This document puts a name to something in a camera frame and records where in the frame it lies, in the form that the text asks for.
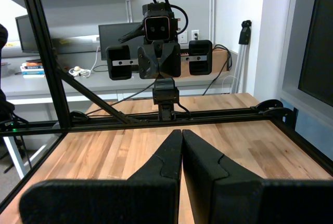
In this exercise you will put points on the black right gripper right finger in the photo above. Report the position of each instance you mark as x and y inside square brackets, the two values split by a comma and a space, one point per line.
[260, 203]

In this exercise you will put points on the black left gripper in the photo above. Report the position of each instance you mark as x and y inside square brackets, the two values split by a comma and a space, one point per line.
[118, 72]

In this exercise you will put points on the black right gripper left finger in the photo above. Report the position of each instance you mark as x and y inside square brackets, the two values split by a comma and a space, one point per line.
[104, 200]

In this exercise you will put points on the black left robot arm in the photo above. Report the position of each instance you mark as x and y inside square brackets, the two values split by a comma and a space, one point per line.
[166, 96]

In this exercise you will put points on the black computer monitor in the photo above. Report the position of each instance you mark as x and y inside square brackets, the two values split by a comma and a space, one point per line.
[114, 35]
[24, 35]

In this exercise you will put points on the brown cardboard box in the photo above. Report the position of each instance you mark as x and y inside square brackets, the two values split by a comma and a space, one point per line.
[219, 61]

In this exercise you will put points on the black and silver tripod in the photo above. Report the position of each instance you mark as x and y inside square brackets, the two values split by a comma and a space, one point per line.
[245, 34]

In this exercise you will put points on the stack of books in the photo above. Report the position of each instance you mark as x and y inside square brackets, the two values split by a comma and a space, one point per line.
[32, 71]

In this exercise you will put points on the white wall outlet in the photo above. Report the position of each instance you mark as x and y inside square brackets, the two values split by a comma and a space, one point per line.
[182, 38]
[195, 34]

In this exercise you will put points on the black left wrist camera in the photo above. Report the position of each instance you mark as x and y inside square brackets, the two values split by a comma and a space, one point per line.
[157, 29]

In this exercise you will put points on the black aluminium frame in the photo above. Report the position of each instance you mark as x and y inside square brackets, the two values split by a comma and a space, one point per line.
[39, 26]

